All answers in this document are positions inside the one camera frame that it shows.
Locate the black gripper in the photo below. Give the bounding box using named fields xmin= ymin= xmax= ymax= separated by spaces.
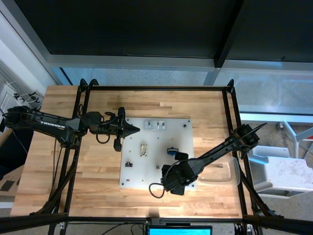
xmin=102 ymin=107 xmax=140 ymax=152
xmin=161 ymin=153 xmax=196 ymax=196

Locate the screen with blue edge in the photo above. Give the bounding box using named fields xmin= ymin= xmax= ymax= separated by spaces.
xmin=146 ymin=225 xmax=213 ymax=235

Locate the white board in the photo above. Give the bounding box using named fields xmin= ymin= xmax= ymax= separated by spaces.
xmin=119 ymin=117 xmax=197 ymax=190

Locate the white plastic stool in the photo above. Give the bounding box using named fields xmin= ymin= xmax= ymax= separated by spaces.
xmin=249 ymin=144 xmax=313 ymax=199

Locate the black vertical post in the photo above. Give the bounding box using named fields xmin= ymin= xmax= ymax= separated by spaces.
xmin=214 ymin=0 xmax=245 ymax=69

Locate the black and white cable bundle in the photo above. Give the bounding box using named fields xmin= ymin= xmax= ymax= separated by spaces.
xmin=13 ymin=92 xmax=42 ymax=103

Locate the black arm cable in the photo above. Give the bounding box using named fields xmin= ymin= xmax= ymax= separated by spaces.
xmin=149 ymin=182 xmax=165 ymax=199
xmin=95 ymin=131 xmax=110 ymax=144

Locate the black table camera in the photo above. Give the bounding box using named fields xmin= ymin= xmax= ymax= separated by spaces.
xmin=149 ymin=216 xmax=164 ymax=226

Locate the grey wheeled chair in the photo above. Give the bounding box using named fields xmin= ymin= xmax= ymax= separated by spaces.
xmin=275 ymin=119 xmax=313 ymax=159

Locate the black metal frame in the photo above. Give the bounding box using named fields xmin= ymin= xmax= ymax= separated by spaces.
xmin=0 ymin=78 xmax=313 ymax=235

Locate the white terminal bar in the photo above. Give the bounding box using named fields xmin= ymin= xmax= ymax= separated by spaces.
xmin=144 ymin=120 xmax=167 ymax=132

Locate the clear plastic tub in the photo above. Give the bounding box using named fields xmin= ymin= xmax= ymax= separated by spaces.
xmin=197 ymin=156 xmax=240 ymax=187

